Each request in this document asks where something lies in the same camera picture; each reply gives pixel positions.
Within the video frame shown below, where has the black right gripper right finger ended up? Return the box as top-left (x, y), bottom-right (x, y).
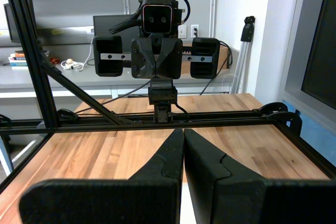
top-left (184, 129), bottom-right (336, 224)

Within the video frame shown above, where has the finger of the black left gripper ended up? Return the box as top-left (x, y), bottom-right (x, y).
top-left (156, 38), bottom-right (183, 80)
top-left (131, 37), bottom-right (158, 79)

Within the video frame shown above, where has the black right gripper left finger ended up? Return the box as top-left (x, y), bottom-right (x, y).
top-left (18, 128), bottom-right (184, 224)

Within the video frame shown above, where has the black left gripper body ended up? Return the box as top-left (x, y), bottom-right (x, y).
top-left (93, 35), bottom-right (220, 78)

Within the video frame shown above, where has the grey desk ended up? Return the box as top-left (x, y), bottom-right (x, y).
top-left (0, 62), bottom-right (238, 99)

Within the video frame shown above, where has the black computer monitor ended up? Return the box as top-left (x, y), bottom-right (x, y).
top-left (3, 0), bottom-right (36, 44)
top-left (93, 15), bottom-right (144, 44)

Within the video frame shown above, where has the white task board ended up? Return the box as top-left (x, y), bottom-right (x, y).
top-left (181, 181), bottom-right (197, 224)

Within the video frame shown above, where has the black and silver tripod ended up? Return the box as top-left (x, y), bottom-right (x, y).
top-left (230, 16), bottom-right (257, 95)

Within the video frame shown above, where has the stack of books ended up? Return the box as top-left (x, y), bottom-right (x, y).
top-left (8, 52), bottom-right (29, 69)

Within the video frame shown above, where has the coiled white cable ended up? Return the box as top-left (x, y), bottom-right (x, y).
top-left (60, 58), bottom-right (91, 73)

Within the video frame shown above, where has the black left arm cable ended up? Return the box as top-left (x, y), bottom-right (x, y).
top-left (109, 11), bottom-right (144, 35)

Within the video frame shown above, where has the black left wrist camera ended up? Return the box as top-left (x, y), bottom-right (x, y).
top-left (141, 3), bottom-right (174, 35)

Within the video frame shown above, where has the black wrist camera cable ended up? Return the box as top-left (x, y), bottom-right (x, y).
top-left (172, 0), bottom-right (191, 25)

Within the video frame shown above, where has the black metal frame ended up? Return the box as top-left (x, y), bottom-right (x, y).
top-left (0, 0), bottom-right (336, 190)

